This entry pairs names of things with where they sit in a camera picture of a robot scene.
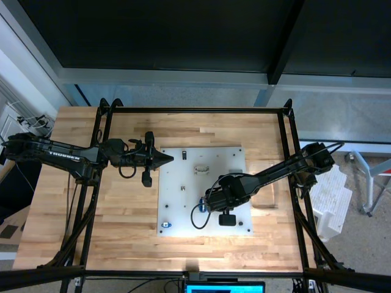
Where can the laptop screen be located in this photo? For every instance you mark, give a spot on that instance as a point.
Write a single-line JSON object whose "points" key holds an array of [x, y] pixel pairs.
{"points": [[224, 289]]}

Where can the blue round holder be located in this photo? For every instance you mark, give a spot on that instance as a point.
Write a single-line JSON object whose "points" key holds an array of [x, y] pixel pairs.
{"points": [[199, 207]]}

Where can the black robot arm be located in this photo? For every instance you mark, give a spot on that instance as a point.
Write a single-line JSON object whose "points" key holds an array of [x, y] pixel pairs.
{"points": [[61, 155], [275, 171]]}

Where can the small black plug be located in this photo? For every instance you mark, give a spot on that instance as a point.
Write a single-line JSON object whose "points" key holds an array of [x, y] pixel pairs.
{"points": [[184, 154]]}

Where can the white connector housing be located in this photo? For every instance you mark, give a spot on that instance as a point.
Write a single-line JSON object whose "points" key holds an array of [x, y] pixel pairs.
{"points": [[201, 170]]}

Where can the grey metal stand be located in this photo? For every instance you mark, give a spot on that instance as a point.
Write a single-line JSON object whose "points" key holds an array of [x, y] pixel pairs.
{"points": [[368, 192]]}

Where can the clear plastic tub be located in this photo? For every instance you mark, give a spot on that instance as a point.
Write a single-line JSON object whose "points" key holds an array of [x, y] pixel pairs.
{"points": [[265, 201]]}

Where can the black aluminium frame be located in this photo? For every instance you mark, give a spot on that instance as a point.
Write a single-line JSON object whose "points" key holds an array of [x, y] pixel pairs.
{"points": [[195, 110]]}

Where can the blue square base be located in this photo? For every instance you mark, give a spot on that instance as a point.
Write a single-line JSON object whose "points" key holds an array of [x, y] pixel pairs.
{"points": [[160, 225]]}

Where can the black vertical post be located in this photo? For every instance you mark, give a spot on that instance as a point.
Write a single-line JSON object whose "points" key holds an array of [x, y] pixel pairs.
{"points": [[285, 39]]}

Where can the white board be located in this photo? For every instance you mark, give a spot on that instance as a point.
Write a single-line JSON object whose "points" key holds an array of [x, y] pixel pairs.
{"points": [[174, 213]]}

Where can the black camera on frame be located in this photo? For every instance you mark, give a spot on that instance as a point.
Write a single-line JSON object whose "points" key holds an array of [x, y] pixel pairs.
{"points": [[193, 273]]}

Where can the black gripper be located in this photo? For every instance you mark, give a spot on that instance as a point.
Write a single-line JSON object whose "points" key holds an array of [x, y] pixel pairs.
{"points": [[224, 203], [148, 158]]}

